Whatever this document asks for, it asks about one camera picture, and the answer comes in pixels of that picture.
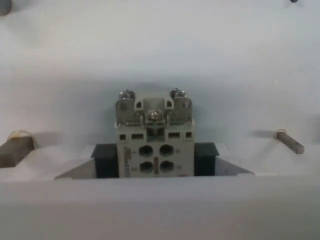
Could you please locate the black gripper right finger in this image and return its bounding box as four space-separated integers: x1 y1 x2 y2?
194 141 256 176

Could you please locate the thick metal square peg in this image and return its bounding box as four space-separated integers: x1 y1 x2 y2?
0 129 36 169

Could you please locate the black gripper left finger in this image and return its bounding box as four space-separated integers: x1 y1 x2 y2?
53 143 119 180

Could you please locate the grey waterproof plug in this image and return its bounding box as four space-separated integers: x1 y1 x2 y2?
113 87 197 179

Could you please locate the thin metal square peg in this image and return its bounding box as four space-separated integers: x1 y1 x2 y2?
273 128 306 156

